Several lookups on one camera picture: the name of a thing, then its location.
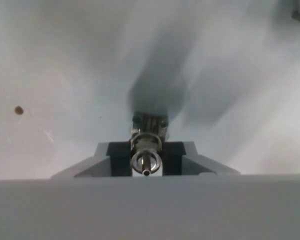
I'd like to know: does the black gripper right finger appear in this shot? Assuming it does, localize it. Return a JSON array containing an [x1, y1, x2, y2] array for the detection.
[[161, 141, 241, 177]]

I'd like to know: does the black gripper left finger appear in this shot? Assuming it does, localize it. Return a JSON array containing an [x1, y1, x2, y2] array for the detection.
[[49, 141, 132, 179]]

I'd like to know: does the metal BNC plug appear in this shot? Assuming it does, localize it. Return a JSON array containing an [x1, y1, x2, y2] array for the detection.
[[129, 132, 163, 177]]

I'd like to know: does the white task board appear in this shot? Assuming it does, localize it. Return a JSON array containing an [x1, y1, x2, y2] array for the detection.
[[0, 0, 300, 181]]

